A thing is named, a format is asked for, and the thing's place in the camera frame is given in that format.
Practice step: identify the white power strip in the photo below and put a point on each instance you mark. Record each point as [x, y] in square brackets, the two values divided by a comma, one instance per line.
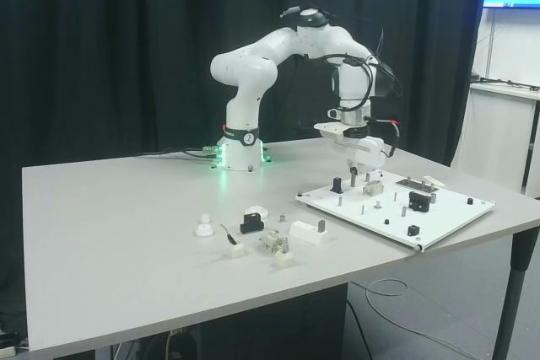
[8, 345]

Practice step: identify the white medium gear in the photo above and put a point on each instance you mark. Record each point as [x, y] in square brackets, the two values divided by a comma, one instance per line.
[204, 231]

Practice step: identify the white square peg holder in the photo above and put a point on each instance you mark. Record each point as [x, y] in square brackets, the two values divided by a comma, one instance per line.
[301, 231]

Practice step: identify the white task board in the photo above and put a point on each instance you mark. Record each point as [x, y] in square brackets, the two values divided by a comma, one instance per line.
[443, 216]

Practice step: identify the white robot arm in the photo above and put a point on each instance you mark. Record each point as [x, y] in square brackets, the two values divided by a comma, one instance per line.
[240, 69]

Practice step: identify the clear Ethernet plug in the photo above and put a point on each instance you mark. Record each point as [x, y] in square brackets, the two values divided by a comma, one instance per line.
[287, 246]

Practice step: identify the white flat mounting plate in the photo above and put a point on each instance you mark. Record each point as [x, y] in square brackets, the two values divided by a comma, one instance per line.
[330, 128]

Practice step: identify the black curtain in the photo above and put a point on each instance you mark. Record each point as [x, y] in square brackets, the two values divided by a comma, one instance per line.
[105, 39]

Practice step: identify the black table leg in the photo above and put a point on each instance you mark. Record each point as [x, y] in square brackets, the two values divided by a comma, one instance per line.
[512, 292]

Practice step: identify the white large gear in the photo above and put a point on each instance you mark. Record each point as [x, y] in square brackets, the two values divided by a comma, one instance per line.
[261, 211]

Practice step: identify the black D-SUB plug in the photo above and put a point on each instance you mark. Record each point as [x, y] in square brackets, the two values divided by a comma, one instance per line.
[251, 225]

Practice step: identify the small white plug holder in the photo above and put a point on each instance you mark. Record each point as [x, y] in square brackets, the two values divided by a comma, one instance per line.
[234, 251]
[283, 259]

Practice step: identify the small metal peg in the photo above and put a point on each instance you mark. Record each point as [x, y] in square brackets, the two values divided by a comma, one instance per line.
[403, 211]

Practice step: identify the metal BNC plug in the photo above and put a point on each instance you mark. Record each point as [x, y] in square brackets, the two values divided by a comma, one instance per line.
[282, 218]

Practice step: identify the small white camera box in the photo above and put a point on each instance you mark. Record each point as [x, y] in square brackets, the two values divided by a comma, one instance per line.
[334, 114]

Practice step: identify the large metal square peg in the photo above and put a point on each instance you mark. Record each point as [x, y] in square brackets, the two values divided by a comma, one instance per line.
[322, 226]

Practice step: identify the white small gear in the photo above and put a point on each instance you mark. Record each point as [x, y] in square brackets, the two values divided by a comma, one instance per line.
[206, 218]

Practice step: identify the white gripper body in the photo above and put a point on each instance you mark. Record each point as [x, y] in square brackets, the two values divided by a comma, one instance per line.
[366, 157]

